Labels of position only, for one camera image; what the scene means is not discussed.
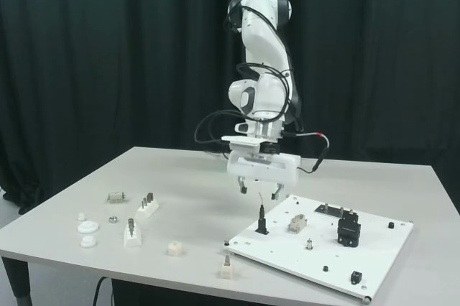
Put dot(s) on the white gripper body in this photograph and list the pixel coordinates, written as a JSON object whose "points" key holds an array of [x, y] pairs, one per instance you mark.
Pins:
{"points": [[264, 170]]}

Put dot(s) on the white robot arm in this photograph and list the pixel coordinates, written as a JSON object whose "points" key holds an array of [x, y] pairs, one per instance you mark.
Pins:
{"points": [[258, 40]]}

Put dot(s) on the grey waterproof plug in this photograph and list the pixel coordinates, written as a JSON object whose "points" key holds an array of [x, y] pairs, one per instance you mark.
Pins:
{"points": [[118, 197]]}

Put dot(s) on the small grey plug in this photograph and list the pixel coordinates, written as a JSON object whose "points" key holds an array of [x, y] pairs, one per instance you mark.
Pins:
{"points": [[227, 260]]}

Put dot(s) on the black D-SUB plug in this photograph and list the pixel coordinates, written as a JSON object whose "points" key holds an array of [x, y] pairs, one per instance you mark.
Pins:
{"points": [[348, 230]]}

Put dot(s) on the white task board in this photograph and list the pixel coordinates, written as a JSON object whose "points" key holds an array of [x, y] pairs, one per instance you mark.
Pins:
{"points": [[309, 266]]}

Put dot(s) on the small white plug holder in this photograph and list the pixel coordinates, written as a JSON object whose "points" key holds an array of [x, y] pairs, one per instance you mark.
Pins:
{"points": [[226, 272]]}

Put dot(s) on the white cube holder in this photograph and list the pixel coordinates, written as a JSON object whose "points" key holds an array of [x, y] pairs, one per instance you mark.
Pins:
{"points": [[176, 249]]}

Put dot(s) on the metal square peg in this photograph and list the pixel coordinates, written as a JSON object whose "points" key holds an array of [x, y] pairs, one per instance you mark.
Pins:
{"points": [[150, 198]]}

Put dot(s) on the long white peg holder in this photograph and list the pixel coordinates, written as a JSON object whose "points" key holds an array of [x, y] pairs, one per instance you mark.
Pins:
{"points": [[147, 210]]}

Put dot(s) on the metal bolt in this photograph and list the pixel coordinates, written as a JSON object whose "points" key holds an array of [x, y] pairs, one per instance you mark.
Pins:
{"points": [[131, 225]]}

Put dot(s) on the white bolt holder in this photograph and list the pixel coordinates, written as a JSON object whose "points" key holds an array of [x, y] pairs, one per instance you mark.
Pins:
{"points": [[132, 239]]}

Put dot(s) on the round metal BNC plug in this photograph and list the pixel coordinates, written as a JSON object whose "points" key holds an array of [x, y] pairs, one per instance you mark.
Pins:
{"points": [[113, 218]]}

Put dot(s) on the white large gear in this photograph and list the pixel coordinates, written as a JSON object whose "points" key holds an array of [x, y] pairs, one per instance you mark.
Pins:
{"points": [[87, 227]]}

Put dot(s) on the white medium gear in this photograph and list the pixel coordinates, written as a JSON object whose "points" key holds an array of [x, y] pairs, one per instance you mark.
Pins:
{"points": [[88, 241]]}

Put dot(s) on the white small gear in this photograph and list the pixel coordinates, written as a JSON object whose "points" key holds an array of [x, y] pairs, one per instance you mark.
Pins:
{"points": [[81, 217]]}

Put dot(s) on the black curtain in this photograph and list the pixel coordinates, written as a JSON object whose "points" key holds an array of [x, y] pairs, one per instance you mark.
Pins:
{"points": [[108, 51]]}

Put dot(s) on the black table leg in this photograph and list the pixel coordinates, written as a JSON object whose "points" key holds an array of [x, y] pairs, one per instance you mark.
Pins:
{"points": [[16, 281]]}

